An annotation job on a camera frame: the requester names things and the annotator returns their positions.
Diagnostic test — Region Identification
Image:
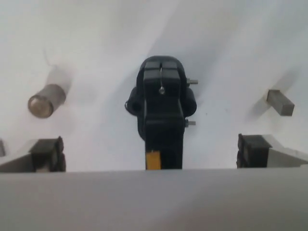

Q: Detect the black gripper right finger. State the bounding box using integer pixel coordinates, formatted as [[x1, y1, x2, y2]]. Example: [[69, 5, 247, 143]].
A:
[[237, 133, 308, 169]]

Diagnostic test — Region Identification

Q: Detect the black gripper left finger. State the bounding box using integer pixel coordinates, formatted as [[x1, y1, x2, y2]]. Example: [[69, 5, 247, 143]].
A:
[[0, 136, 66, 173]]

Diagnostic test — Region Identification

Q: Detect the metal round peg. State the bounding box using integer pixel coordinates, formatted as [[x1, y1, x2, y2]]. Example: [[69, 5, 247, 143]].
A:
[[27, 66, 72, 118]]

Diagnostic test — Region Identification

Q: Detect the metal square peg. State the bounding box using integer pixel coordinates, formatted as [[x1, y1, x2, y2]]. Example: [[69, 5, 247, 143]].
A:
[[266, 89, 295, 116]]

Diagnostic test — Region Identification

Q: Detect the black D-SUB plug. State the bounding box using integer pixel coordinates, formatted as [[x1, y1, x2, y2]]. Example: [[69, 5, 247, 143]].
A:
[[124, 54, 199, 170]]

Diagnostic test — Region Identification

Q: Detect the white task board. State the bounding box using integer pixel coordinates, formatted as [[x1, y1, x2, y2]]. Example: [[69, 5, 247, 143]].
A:
[[0, 0, 308, 173]]

